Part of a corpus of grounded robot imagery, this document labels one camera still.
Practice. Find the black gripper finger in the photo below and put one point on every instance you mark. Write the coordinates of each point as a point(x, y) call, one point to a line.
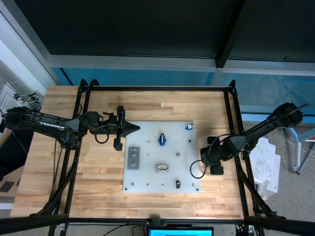
point(129, 130)
point(129, 126)

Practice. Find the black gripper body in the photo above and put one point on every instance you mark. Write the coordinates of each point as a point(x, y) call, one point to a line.
point(214, 153)
point(120, 113)

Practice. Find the white taskboard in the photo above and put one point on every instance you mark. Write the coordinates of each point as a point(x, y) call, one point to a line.
point(147, 172)

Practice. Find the grey HAN10E connector base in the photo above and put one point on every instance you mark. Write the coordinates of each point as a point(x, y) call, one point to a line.
point(162, 169)

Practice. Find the grey metal plate with posts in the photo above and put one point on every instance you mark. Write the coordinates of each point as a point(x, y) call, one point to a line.
point(130, 166)

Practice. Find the small blue white block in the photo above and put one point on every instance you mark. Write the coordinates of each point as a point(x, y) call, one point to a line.
point(187, 127)

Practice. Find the black clamp block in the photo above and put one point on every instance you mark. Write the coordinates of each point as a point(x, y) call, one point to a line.
point(178, 184)

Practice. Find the white foam packaging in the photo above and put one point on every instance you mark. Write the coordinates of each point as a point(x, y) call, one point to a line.
point(265, 172)

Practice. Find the grey tubular metal stand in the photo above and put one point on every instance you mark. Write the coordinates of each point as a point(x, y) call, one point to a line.
point(295, 147)

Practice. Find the laptop screen with blue edge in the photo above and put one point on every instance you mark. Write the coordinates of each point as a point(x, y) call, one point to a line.
point(179, 232)

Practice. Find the black aluminium frame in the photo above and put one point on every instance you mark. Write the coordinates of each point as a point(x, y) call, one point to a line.
point(157, 88)

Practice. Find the small black camera box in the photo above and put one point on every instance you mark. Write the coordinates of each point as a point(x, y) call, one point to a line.
point(155, 220)

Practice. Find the black vertical post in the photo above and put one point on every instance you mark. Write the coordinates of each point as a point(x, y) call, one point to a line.
point(229, 37)

